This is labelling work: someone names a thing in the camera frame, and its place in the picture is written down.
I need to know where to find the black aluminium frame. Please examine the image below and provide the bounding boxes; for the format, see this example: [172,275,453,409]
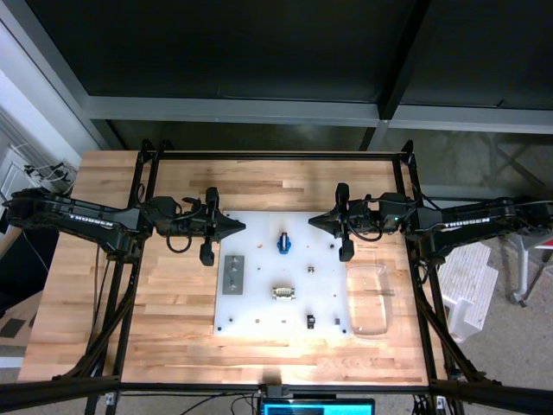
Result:
[0,137,553,415]

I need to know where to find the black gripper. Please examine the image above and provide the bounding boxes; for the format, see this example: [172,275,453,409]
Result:
[308,183,369,264]
[189,187,246,266]

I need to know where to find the white step stool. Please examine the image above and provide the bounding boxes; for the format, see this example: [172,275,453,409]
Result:
[438,244,498,345]

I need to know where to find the clear plastic tub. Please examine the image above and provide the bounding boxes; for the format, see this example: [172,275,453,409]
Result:
[345,262,392,338]

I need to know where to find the brown cardboard box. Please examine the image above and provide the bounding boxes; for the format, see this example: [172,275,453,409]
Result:
[0,289,44,347]

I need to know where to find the grey metal chair leg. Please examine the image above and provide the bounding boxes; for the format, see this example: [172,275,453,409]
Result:
[500,233,553,309]

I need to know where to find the laptop screen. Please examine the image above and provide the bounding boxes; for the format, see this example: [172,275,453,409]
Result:
[258,398,376,415]

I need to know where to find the beige connector housing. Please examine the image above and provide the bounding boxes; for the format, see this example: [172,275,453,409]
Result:
[270,284,297,303]

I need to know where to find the black table camera mount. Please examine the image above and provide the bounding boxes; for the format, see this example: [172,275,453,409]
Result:
[257,374,289,397]

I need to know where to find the blue connector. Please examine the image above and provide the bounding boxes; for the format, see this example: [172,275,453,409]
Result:
[274,231,294,256]

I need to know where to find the black wall post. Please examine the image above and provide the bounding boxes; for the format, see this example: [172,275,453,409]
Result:
[378,0,435,121]

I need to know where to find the white black cable bundle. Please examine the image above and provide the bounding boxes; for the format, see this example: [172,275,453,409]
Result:
[23,161,73,188]

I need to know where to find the grey plate with pegs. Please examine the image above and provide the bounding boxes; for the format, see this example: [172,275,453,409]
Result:
[221,253,246,297]

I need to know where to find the grey partition frame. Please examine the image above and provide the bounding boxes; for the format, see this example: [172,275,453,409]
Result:
[0,0,553,150]

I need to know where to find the white taskboard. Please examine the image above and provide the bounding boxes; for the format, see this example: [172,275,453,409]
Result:
[213,210,352,337]

